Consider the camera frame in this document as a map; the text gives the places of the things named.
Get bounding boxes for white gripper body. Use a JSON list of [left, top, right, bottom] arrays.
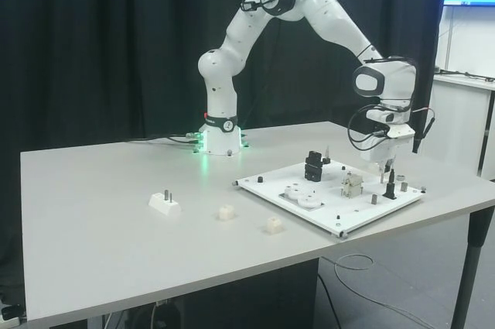
[[361, 135, 413, 163]]

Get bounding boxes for white peg holder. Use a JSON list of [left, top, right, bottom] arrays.
[[148, 189, 183, 219]]

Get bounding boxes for black USB plug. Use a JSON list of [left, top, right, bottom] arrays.
[[384, 168, 398, 200]]

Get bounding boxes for white task board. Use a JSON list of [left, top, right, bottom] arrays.
[[231, 152, 428, 238]]

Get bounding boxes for black D-SUB plug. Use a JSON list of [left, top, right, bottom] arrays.
[[303, 148, 325, 183]]

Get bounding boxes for white large gear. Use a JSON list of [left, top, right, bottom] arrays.
[[296, 194, 323, 211]]

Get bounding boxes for white cabinet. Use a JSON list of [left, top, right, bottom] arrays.
[[430, 71, 495, 182]]

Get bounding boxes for white medium gear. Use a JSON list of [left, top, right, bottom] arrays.
[[283, 185, 307, 203]]

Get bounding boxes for small cream plug holder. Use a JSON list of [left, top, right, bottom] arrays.
[[264, 217, 284, 235], [214, 203, 237, 223]]

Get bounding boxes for black table leg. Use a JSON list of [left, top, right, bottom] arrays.
[[460, 207, 489, 329]]

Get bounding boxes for black curtain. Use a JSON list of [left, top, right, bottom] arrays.
[[0, 0, 452, 152]]

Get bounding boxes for black cable loop at wrist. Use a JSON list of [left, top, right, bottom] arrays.
[[346, 105, 390, 152]]

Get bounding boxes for grey cable on floor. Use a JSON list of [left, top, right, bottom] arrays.
[[333, 252, 495, 329]]

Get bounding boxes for black cables at arm foot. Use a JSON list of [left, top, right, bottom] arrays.
[[131, 132, 204, 146]]

